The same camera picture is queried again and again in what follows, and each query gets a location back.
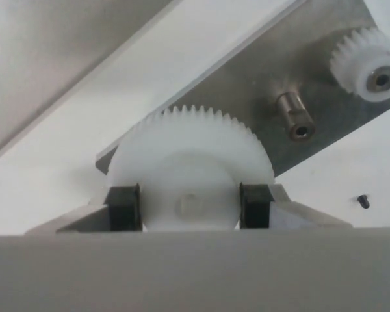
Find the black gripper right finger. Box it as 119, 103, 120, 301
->
239, 181, 354, 230

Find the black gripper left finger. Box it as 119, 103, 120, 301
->
24, 183, 141, 234

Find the white large gear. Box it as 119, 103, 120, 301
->
105, 103, 276, 232

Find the white small gear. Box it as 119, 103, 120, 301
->
330, 26, 390, 103

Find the white task board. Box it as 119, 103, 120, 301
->
0, 0, 390, 235

